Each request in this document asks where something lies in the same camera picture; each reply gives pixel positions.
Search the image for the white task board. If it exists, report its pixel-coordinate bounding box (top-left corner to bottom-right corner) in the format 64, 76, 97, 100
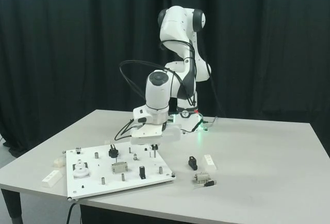
62, 141, 176, 201

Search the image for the black D-SUB plug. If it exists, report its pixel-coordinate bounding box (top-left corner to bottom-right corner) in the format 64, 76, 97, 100
188, 156, 199, 170

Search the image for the black camera cable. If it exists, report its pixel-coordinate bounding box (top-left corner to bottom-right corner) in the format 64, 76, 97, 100
114, 119, 137, 141

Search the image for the black waterproof plug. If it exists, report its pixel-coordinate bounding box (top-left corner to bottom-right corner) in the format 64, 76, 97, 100
108, 143, 120, 159

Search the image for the black looped wrist cable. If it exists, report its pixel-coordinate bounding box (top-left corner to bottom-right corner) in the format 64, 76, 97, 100
119, 60, 181, 111

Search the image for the white large gear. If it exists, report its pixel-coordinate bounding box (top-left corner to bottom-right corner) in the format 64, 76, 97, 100
72, 168, 90, 179

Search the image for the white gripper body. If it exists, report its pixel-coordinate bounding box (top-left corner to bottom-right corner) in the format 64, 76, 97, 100
129, 127, 182, 147

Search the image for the black plug with thin wire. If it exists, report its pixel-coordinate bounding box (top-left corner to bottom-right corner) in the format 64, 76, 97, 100
193, 179, 218, 189

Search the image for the grey metal connector plug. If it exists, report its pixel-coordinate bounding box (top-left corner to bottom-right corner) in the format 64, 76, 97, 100
193, 172, 209, 184

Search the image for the white peg holder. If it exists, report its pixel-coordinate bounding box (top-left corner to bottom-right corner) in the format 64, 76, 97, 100
202, 154, 218, 170

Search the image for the black table leg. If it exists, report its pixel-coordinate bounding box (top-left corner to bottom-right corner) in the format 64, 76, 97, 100
1, 188, 22, 224

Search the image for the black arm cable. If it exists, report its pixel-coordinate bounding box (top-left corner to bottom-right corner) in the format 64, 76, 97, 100
159, 39, 199, 106

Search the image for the black cable under table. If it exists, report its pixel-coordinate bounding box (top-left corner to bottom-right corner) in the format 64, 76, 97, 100
67, 200, 79, 224

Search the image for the black curtain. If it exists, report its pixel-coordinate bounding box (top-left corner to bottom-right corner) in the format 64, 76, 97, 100
0, 0, 330, 157

